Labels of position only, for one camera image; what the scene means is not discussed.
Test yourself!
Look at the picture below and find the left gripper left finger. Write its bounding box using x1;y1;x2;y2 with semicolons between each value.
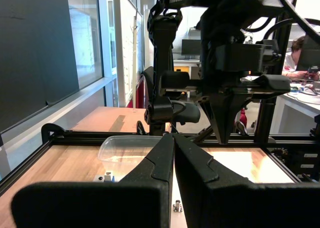
11;133;174;228

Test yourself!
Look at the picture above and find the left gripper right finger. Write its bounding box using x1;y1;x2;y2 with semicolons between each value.
174;134;320;228

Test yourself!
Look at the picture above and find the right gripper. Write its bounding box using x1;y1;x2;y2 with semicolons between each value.
159;71;292;144

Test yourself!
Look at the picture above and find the clear plastic container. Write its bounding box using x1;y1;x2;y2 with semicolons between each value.
97;135;164;165

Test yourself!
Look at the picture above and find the black office chair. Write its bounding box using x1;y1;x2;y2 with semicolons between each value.
141;66;202;129

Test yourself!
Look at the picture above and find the white task board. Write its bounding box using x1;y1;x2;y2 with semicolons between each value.
93;172;188;228

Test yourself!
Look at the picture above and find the white desk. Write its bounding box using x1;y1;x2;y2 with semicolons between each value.
269;86;320;136

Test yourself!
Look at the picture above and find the small dark monitor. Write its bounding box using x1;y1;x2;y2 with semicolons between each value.
181;39;202;57

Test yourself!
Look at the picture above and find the wooden desk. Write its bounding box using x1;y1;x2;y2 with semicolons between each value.
71;106;151;134

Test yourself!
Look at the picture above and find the person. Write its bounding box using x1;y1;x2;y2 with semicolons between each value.
282;36;320;81

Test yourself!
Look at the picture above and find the large dark monitor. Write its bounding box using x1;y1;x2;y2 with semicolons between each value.
296;34;320;72

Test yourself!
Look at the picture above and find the window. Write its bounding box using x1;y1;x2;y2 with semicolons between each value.
66;0;119;90

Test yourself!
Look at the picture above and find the black frame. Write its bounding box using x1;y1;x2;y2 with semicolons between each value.
0;12;320;197

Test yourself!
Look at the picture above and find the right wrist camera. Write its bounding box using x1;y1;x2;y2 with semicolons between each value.
214;42;281;75

